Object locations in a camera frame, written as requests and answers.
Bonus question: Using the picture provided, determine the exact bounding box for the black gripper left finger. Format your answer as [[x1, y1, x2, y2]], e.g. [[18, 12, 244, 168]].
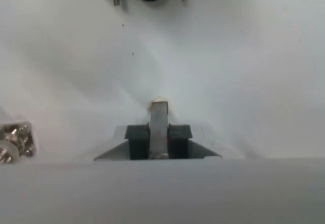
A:
[[93, 123, 150, 161]]

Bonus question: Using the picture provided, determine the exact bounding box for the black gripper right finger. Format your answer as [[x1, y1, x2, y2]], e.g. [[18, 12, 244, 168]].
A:
[[167, 123, 223, 160]]

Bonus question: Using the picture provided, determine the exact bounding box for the white task board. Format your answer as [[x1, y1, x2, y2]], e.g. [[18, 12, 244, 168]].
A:
[[0, 0, 325, 164]]

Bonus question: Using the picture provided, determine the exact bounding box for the metal BNC plug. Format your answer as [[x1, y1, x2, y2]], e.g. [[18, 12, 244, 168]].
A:
[[0, 145, 20, 164]]

